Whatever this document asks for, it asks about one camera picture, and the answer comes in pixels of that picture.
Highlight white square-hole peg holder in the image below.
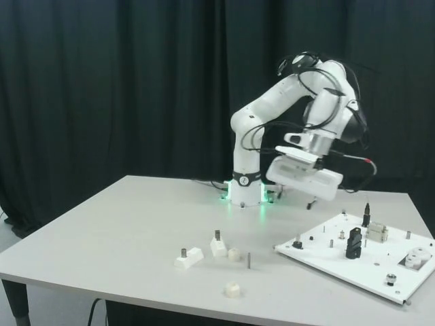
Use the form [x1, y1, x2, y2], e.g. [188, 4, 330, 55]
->
[209, 237, 228, 257]

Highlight white round-hole peg holder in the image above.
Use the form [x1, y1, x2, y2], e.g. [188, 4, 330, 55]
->
[173, 247, 204, 272]

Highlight dark table leg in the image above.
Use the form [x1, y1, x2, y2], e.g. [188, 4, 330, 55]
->
[0, 279, 27, 326]

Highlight black cable behind arm foot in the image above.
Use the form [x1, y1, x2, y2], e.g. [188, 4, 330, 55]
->
[192, 178, 232, 192]

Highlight black floor cable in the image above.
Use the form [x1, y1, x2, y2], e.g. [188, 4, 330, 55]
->
[88, 297, 114, 326]

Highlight beige waterproof connector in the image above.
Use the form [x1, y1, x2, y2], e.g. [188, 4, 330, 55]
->
[366, 221, 389, 243]

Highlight black D-SUB plug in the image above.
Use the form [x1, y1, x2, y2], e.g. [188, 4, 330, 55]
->
[344, 226, 362, 260]

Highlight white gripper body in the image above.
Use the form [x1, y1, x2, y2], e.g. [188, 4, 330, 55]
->
[266, 156, 344, 201]

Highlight black plug with thin cable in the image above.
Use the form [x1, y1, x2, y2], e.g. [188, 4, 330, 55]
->
[361, 195, 372, 228]

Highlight white task board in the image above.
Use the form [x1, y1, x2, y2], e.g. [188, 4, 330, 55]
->
[274, 211, 435, 306]

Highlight black curtain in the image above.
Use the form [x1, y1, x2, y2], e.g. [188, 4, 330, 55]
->
[0, 0, 435, 235]

